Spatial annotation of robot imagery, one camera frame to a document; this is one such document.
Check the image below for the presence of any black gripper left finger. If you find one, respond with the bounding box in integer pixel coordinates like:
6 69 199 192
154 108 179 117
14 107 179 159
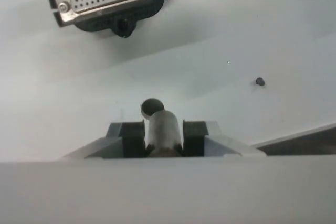
61 121 146 160

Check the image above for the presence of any metal round peg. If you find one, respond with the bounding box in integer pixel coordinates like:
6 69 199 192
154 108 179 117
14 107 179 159
144 111 184 158

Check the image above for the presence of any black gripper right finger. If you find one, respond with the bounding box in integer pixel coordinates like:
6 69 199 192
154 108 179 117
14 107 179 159
182 120 268 157

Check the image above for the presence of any white task board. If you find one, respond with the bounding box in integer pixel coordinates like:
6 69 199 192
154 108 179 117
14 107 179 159
0 0 336 163

